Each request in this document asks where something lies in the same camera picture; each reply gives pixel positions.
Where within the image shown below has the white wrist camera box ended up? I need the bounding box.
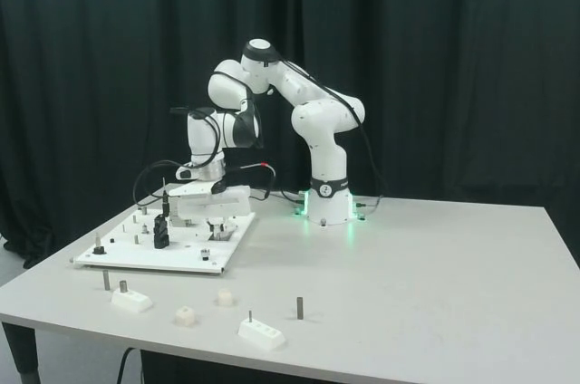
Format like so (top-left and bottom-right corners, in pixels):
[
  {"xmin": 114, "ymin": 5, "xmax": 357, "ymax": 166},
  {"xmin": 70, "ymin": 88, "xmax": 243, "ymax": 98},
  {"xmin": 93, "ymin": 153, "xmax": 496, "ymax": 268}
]
[{"xmin": 175, "ymin": 165, "xmax": 203, "ymax": 181}]

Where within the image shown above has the black base cable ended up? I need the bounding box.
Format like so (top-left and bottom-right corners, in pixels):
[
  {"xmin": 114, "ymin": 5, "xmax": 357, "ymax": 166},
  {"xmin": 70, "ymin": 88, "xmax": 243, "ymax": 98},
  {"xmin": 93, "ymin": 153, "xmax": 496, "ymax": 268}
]
[
  {"xmin": 278, "ymin": 187, "xmax": 307, "ymax": 213},
  {"xmin": 354, "ymin": 195, "xmax": 386, "ymax": 222}
]

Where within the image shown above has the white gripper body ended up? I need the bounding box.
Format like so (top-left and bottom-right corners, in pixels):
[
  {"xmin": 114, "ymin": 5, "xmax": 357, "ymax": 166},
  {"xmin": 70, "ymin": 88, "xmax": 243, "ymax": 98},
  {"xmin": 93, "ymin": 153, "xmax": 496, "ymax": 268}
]
[{"xmin": 175, "ymin": 184, "xmax": 253, "ymax": 222}]

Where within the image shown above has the white task board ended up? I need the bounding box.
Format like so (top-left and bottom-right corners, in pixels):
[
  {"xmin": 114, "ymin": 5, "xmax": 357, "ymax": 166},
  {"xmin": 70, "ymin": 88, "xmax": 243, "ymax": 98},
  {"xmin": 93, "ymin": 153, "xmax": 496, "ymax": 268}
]
[{"xmin": 70, "ymin": 202, "xmax": 258, "ymax": 276}]

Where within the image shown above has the black curtain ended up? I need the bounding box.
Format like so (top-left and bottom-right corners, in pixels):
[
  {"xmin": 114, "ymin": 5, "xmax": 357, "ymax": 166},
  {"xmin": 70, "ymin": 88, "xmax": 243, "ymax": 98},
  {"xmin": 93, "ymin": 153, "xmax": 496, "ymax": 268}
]
[{"xmin": 0, "ymin": 0, "xmax": 580, "ymax": 270}]

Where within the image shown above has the dark table leg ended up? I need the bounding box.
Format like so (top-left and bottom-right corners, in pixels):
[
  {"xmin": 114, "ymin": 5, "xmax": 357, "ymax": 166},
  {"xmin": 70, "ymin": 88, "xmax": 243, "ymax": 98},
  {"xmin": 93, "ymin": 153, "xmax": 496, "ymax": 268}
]
[{"xmin": 2, "ymin": 322, "xmax": 37, "ymax": 384}]

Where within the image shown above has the black D-SUB plug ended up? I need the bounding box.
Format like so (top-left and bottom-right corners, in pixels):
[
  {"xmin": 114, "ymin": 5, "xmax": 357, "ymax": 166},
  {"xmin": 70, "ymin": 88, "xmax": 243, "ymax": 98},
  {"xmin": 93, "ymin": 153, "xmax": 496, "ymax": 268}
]
[{"xmin": 153, "ymin": 215, "xmax": 169, "ymax": 249}]

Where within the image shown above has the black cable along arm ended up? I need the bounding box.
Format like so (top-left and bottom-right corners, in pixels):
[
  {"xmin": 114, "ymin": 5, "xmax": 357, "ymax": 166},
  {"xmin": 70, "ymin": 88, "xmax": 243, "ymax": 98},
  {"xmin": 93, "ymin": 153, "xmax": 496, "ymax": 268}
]
[{"xmin": 169, "ymin": 57, "xmax": 385, "ymax": 204}]

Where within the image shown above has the black USB plug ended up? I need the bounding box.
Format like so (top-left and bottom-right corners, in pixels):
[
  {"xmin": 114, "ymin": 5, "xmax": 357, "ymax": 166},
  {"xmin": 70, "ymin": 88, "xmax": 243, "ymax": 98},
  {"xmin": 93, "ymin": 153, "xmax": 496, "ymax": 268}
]
[{"xmin": 159, "ymin": 178, "xmax": 171, "ymax": 218}]

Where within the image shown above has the flat white mounting plate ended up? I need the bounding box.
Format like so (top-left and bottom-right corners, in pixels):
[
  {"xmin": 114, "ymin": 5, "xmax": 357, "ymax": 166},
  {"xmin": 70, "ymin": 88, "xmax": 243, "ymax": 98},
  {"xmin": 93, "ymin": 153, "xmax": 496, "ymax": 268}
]
[{"xmin": 170, "ymin": 182, "xmax": 217, "ymax": 198}]

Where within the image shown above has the white holder with thin peg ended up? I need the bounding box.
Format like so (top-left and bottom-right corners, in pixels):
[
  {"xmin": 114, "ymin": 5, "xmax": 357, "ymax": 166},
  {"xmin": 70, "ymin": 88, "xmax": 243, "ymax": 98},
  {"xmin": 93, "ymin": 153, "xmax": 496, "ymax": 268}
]
[{"xmin": 237, "ymin": 318, "xmax": 287, "ymax": 351}]

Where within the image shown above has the black camera cable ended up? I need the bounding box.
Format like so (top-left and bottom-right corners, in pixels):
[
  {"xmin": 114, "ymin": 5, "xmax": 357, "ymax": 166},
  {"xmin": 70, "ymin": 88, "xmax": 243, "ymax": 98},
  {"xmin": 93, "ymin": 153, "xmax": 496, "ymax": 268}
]
[{"xmin": 132, "ymin": 158, "xmax": 191, "ymax": 204}]

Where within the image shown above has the black floor cable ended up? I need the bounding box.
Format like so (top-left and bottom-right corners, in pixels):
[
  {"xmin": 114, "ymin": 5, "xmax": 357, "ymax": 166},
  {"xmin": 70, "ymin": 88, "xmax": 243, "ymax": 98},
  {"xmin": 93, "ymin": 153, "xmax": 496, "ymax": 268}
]
[{"xmin": 118, "ymin": 346, "xmax": 141, "ymax": 384}]

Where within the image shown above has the white holder with round peg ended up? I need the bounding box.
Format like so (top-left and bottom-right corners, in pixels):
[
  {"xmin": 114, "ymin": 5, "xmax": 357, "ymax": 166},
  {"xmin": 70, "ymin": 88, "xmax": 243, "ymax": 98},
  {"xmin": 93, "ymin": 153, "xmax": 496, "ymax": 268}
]
[{"xmin": 111, "ymin": 289, "xmax": 154, "ymax": 312}]

